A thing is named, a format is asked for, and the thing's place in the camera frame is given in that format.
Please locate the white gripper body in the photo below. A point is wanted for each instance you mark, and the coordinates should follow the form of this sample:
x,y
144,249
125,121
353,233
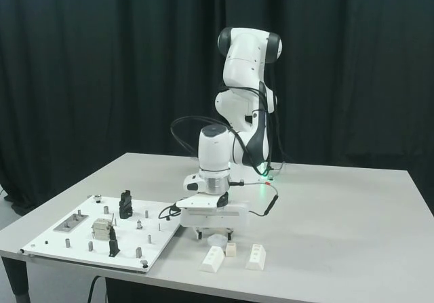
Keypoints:
x,y
217,218

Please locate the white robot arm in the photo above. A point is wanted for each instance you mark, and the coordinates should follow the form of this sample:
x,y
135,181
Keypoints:
x,y
244,62

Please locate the white large gear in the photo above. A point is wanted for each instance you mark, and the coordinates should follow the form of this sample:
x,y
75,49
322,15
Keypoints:
x,y
217,241

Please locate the small white cube holder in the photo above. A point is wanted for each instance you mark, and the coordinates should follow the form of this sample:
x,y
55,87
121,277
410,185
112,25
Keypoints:
x,y
231,248

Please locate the flat white mounting plate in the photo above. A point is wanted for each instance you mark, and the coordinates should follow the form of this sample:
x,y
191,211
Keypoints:
x,y
200,202

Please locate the white peg holder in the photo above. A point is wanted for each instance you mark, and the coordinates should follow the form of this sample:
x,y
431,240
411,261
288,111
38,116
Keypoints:
x,y
256,256
212,259

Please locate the metal BNC plug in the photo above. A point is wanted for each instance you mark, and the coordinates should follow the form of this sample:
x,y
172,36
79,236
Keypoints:
x,y
139,225

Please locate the metal square peg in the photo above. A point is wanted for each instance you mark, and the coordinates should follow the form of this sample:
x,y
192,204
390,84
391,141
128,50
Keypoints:
x,y
138,251
90,245

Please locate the white task board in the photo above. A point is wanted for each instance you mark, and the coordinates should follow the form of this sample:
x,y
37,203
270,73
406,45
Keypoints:
x,y
130,235

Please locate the black D-SUB plug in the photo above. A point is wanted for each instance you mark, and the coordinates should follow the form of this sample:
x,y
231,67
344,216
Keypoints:
x,y
125,204

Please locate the metal round peg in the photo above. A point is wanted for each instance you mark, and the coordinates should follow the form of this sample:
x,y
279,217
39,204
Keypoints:
x,y
68,242
106,210

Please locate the beige waterproof plug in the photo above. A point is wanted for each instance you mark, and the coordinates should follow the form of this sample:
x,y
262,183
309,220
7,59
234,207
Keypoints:
x,y
101,230

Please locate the metal bolt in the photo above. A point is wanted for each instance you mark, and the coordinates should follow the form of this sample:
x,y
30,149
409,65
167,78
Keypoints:
x,y
98,198

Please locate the black table leg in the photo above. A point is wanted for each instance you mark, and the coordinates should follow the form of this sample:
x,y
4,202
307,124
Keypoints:
x,y
13,279

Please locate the black curtain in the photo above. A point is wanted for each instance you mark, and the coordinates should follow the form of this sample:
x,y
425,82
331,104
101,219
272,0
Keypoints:
x,y
84,62

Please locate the small white wrist camera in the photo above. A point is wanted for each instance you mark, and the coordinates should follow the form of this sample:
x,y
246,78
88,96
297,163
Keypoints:
x,y
193,182

